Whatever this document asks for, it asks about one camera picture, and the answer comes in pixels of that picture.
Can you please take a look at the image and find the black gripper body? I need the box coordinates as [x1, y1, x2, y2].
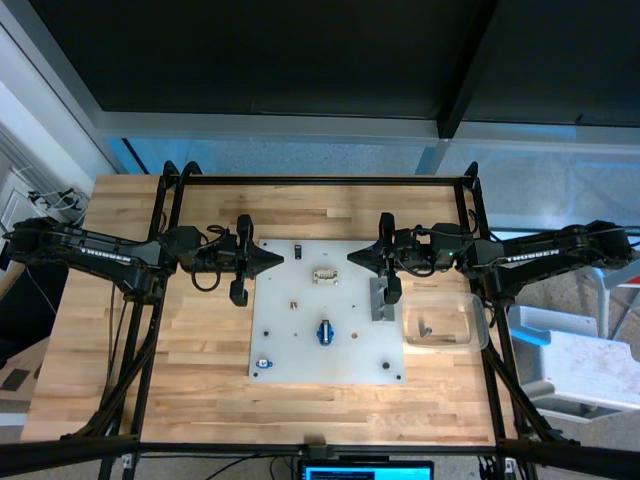
[214, 214, 255, 307]
[378, 213, 432, 307]

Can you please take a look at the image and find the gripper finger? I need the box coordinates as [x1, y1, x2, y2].
[251, 240, 286, 260]
[346, 239, 381, 260]
[251, 258, 286, 279]
[346, 258, 381, 276]

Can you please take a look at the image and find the white taskboard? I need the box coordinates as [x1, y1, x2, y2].
[248, 238, 409, 385]

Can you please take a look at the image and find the clear plastic tub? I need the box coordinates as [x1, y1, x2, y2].
[401, 293, 490, 355]

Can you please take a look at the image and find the blue round holder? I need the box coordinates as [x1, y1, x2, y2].
[314, 318, 337, 347]

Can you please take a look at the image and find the black room pillar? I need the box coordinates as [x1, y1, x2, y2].
[437, 0, 501, 141]

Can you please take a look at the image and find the laptop screen with blue edge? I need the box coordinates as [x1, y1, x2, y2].
[298, 459, 435, 480]

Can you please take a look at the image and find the white step stool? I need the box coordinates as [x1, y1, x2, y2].
[507, 304, 640, 424]

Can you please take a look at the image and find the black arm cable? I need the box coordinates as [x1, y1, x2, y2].
[393, 223, 435, 277]
[191, 223, 231, 293]

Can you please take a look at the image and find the black metal table frame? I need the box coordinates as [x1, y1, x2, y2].
[0, 159, 640, 480]

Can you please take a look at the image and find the bundle of wall cables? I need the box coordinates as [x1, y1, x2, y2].
[24, 185, 91, 219]

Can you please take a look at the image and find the black table-edge camera mount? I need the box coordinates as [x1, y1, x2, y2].
[299, 438, 335, 459]

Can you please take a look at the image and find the grey metal chair frame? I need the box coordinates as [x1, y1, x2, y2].
[589, 259, 640, 361]

